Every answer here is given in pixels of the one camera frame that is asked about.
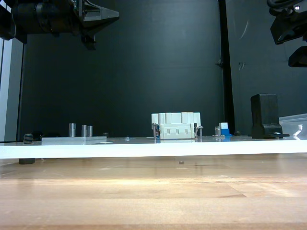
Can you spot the grey window frame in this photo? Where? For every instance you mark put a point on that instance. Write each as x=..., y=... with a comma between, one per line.
x=9, y=95

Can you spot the black round knob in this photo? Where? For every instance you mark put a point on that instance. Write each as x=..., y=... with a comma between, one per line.
x=237, y=133

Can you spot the white connector housing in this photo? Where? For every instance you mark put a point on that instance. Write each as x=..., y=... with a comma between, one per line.
x=177, y=130

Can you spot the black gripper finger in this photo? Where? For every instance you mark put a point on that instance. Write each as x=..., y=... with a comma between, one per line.
x=100, y=22
x=96, y=8

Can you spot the black board leg screw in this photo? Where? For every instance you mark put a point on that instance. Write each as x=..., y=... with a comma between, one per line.
x=28, y=139

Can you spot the black plastic block holder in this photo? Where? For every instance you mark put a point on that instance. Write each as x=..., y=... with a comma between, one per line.
x=263, y=115

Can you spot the thin silver metal bar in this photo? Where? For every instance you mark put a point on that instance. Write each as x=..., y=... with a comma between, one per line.
x=90, y=131
x=84, y=131

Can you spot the small blue white socket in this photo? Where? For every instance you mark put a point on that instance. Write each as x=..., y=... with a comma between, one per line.
x=225, y=131

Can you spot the small silver screw post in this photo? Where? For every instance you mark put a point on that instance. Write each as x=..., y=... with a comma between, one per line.
x=217, y=131

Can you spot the white taskboard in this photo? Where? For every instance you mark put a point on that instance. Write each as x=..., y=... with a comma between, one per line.
x=144, y=150

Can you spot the blue clamp holder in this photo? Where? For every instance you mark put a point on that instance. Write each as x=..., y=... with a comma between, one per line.
x=158, y=130

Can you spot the clear plastic tub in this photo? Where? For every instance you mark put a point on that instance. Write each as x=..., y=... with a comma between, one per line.
x=295, y=124

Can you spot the grey metal base plate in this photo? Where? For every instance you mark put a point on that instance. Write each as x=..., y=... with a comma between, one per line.
x=72, y=140

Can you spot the silver connector screw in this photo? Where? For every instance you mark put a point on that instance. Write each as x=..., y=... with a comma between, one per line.
x=199, y=130

